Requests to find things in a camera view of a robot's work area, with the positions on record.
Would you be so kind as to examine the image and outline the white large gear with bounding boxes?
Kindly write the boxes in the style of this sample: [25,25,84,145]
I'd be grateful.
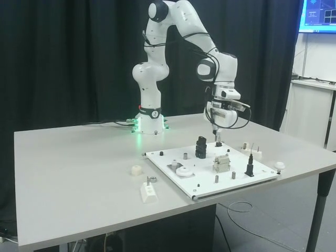
[176,166,195,180]

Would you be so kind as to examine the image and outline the white task board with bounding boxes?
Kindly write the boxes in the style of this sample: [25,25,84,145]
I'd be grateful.
[143,140,283,202]

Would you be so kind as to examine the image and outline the beige waterproof plug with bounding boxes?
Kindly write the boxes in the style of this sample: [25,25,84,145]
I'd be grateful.
[212,155,232,173]

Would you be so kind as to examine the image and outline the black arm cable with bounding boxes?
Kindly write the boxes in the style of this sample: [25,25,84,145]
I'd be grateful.
[181,31,221,85]

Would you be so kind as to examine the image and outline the black D-SUB plug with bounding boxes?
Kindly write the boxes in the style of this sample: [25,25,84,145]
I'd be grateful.
[194,135,208,160]

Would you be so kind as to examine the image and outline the black plug on stand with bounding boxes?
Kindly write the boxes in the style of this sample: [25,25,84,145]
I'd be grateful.
[244,154,255,177]

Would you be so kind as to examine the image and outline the white square peg holder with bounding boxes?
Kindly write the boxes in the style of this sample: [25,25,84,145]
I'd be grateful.
[140,181,159,204]

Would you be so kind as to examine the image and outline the white cabinet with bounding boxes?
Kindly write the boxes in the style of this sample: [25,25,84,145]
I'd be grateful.
[284,78,336,153]

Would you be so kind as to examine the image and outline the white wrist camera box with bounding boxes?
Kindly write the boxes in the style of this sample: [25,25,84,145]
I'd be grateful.
[219,87,242,101]

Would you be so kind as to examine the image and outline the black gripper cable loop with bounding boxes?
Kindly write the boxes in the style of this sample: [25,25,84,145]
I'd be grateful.
[235,104,252,124]

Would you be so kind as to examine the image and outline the black base cables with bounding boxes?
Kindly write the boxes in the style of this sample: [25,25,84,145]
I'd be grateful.
[113,118,140,128]

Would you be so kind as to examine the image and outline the dark table leg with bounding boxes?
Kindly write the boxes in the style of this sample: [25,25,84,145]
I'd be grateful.
[316,171,332,252]

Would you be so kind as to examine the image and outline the black curtains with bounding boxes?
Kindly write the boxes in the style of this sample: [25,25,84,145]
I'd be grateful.
[0,0,300,238]

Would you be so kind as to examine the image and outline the white round peg holder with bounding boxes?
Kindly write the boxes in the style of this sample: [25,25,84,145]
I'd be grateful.
[240,141,264,161]

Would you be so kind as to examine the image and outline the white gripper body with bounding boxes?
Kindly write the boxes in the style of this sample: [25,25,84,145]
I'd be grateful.
[205,101,239,130]

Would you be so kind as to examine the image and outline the grey floor cable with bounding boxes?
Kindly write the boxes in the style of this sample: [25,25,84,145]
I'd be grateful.
[226,201,279,252]

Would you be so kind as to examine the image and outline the blue screen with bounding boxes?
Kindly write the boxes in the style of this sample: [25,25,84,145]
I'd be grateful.
[298,0,336,34]

